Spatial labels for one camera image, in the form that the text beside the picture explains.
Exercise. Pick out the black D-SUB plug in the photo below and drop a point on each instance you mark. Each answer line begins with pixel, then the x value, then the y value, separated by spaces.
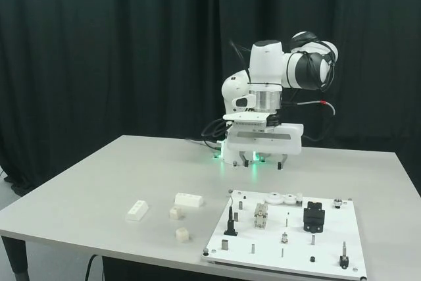
pixel 314 218

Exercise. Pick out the metal square peg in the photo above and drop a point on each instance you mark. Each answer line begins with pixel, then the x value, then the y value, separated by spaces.
pixel 225 245

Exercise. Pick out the dark table leg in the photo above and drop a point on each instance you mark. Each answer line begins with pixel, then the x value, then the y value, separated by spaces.
pixel 16 258

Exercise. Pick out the white medium gear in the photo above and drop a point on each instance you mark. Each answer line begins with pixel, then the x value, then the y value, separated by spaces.
pixel 289 199

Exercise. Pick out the white large gear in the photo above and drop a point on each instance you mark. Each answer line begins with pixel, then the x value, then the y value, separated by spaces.
pixel 274 199

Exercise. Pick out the white three-hole holder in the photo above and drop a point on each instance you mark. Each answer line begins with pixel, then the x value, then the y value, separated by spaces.
pixel 136 212
pixel 189 200

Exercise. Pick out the metal round peg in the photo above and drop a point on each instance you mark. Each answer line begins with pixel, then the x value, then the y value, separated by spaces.
pixel 237 217
pixel 313 239
pixel 240 205
pixel 253 248

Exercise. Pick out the white task board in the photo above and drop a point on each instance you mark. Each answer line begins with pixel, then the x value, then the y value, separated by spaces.
pixel 296 261

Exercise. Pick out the black USB plug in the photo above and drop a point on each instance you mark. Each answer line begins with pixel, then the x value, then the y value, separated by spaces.
pixel 231 226

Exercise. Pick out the metal waterproof plug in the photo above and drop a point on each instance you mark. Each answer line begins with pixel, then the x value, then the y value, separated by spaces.
pixel 337 203

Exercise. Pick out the white small gear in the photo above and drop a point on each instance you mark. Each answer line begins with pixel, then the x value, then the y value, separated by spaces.
pixel 299 196

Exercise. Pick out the black curtain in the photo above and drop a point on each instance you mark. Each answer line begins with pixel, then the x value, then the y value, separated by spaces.
pixel 98 47

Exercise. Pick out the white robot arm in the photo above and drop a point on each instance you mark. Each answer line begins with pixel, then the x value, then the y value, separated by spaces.
pixel 264 60

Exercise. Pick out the metal BNC plug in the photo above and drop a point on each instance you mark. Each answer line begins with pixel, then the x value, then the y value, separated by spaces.
pixel 285 238

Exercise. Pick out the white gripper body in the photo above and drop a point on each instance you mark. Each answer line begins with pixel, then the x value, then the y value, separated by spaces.
pixel 263 144

